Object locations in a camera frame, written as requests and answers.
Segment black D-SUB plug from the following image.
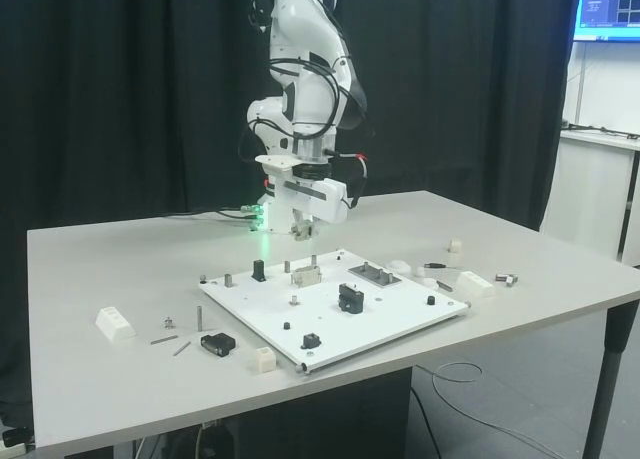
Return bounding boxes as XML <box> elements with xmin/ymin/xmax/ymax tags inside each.
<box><xmin>199</xmin><ymin>332</ymin><xmax>236</xmax><ymax>355</ymax></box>

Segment black box under table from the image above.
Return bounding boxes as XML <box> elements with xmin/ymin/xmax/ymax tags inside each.
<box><xmin>115</xmin><ymin>366</ymin><xmax>416</xmax><ymax>459</ymax></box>

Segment white task board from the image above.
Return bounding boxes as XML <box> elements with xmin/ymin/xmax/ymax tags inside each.
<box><xmin>197</xmin><ymin>248</ymin><xmax>474</xmax><ymax>375</ymax></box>

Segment black curtain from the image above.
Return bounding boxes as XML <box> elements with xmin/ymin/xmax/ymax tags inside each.
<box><xmin>0</xmin><ymin>0</ymin><xmax>586</xmax><ymax>430</ymax></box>

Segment black base cable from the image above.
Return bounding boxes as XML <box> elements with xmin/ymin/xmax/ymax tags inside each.
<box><xmin>169</xmin><ymin>204</ymin><xmax>265</xmax><ymax>222</ymax></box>

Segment dark grey table leg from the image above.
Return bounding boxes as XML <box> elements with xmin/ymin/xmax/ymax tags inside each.
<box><xmin>582</xmin><ymin>298</ymin><xmax>640</xmax><ymax>459</ymax></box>

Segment white cabinet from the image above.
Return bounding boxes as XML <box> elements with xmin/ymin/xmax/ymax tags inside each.
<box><xmin>556</xmin><ymin>122</ymin><xmax>640</xmax><ymax>269</ymax></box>

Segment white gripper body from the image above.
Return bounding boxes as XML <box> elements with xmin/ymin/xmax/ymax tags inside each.
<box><xmin>272</xmin><ymin>177</ymin><xmax>350</xmax><ymax>226</ymax></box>

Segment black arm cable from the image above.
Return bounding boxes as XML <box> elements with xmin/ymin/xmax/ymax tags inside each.
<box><xmin>238</xmin><ymin>0</ymin><xmax>371</xmax><ymax>180</ymax></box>

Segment blue screen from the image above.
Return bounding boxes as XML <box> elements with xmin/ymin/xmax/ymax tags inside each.
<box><xmin>572</xmin><ymin>0</ymin><xmax>640</xmax><ymax>44</ymax></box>

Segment grey floor cable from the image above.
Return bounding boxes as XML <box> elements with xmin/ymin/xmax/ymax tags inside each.
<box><xmin>409</xmin><ymin>361</ymin><xmax>502</xmax><ymax>459</ymax></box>

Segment long white peg holder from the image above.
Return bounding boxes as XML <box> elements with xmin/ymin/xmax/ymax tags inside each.
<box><xmin>457</xmin><ymin>271</ymin><xmax>496</xmax><ymax>299</ymax></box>
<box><xmin>94</xmin><ymin>306</ymin><xmax>138</xmax><ymax>341</ymax></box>

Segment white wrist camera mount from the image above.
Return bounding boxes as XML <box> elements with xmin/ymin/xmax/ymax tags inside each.
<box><xmin>254</xmin><ymin>153</ymin><xmax>300</xmax><ymax>176</ymax></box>

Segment small white cube holder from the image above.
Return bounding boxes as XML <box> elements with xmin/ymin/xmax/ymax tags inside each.
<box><xmin>254</xmin><ymin>347</ymin><xmax>278</xmax><ymax>376</ymax></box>

